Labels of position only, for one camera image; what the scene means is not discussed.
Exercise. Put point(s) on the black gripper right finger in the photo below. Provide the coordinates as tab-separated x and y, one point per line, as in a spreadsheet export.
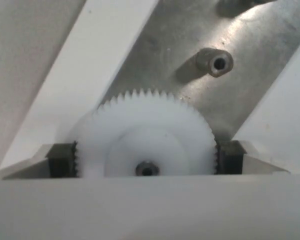
230	160

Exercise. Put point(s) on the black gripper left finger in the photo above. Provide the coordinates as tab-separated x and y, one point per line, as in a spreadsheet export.
61	160

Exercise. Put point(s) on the white large gear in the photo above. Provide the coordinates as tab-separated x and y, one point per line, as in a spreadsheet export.
152	120

